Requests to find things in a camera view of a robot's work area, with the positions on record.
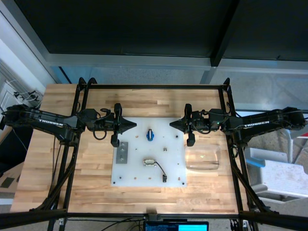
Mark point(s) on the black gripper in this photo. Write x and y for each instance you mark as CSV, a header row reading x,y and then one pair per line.
x,y
188,125
117,125

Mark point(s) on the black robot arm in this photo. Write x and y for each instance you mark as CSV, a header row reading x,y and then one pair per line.
x,y
48,120
255,124

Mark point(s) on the silver metal connector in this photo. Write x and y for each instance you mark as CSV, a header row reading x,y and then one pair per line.
x,y
150,133

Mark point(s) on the grey metal plate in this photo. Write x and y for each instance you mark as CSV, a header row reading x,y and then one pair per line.
x,y
121,154

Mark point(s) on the clear plastic tub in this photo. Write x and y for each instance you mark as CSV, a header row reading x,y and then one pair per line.
x,y
202,158

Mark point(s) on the white plastic board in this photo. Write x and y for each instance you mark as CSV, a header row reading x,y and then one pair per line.
x,y
139,173

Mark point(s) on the screen with blue edge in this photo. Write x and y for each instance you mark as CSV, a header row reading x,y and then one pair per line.
x,y
187,227

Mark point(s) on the grey metal stand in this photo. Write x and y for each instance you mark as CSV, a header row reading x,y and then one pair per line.
x,y
290,142

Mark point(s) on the white step stool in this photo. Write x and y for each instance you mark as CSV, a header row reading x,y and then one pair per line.
x,y
281,178

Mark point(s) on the brown cardboard box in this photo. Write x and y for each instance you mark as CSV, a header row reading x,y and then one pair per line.
x,y
9,172

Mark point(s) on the small black camera box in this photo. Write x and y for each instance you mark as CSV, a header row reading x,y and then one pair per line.
x,y
153,216

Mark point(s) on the black metal frame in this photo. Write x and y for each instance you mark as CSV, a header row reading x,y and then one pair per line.
x,y
29,216

